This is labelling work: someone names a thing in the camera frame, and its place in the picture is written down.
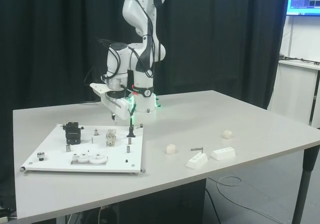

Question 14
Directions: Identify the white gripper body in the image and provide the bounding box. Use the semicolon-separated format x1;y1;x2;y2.
100;95;133;121

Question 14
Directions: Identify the black curtain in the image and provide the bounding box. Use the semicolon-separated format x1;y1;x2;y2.
0;0;292;110

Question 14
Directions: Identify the grey cable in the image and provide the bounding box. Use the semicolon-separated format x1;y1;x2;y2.
216;176;283;224

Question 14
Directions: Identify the black D-SUB plug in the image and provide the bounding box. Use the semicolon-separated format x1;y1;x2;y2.
63;121;82;145

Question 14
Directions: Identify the white task board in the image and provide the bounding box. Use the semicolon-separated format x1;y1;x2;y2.
20;124;146;176

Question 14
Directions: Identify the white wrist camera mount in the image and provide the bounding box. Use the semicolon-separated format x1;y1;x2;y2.
89;82;112;102

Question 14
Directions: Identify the white cabinet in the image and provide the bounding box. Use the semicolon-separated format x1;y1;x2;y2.
268;58;320;129

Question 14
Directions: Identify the white large gear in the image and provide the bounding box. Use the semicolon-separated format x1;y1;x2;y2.
89;153;108;165

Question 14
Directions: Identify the long white peg holder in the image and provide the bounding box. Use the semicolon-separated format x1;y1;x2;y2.
210;147;237;161
185;153;209;170

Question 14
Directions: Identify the black table leg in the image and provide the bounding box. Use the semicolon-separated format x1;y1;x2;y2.
298;144;317;224

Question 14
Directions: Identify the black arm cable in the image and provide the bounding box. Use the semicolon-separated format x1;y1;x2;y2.
83;0;161;85

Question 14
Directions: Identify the silver wrist ring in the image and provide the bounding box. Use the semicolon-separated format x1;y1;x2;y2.
106;78;128;89

